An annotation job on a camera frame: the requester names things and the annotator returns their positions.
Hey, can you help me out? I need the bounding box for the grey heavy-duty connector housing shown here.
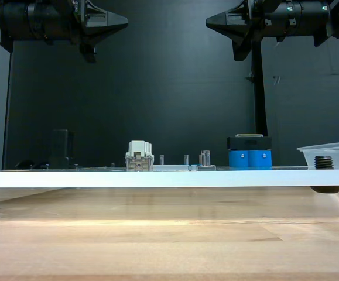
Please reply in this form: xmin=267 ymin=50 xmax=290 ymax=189
xmin=125 ymin=140 xmax=154 ymax=172

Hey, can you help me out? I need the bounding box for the small metal connector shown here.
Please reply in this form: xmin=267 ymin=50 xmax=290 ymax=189
xmin=197 ymin=149 xmax=217 ymax=171

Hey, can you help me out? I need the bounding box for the large black threaded screw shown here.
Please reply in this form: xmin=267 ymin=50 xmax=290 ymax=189
xmin=314 ymin=155 xmax=334 ymax=170

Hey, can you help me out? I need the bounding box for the clear block with metal posts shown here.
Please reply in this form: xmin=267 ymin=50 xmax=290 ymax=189
xmin=153 ymin=154 xmax=199 ymax=172

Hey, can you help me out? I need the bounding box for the white task board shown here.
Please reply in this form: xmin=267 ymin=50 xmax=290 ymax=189
xmin=0 ymin=167 xmax=339 ymax=188

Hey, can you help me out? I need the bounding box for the black rubber board foot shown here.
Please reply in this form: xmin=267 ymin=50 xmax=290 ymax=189
xmin=310 ymin=186 xmax=339 ymax=194

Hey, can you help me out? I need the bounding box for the black upright post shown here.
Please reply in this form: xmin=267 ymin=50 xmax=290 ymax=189
xmin=244 ymin=40 xmax=269 ymax=137

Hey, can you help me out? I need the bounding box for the blue and black connector mount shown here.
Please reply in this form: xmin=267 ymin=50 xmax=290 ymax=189
xmin=227 ymin=133 xmax=273 ymax=170

